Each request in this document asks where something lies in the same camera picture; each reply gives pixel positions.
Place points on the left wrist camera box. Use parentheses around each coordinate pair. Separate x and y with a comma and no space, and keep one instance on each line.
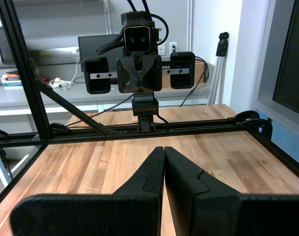
(136,39)

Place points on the black curved frame bracket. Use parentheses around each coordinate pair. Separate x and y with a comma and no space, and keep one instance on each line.
(262,124)
(248,113)

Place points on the white wall outlet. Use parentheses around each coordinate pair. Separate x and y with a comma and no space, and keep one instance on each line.
(173,46)
(161,49)

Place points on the dark computer monitor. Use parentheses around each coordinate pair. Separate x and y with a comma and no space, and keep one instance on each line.
(2,46)
(90,49)

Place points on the grey desk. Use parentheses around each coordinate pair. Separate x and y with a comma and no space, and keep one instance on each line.
(174,97)

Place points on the small book stack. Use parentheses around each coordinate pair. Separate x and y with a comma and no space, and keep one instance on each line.
(11,81)

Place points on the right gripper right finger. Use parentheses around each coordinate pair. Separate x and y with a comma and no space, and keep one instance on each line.
(238,216)

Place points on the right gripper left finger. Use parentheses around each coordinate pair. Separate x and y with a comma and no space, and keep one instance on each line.
(90,216)

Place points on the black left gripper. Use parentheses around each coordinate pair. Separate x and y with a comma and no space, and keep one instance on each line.
(98,83)

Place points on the black and silver tripod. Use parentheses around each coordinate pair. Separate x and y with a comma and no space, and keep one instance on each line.
(223,46)

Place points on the black metal frame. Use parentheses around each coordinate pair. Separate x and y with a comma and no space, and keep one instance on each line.
(25,73)

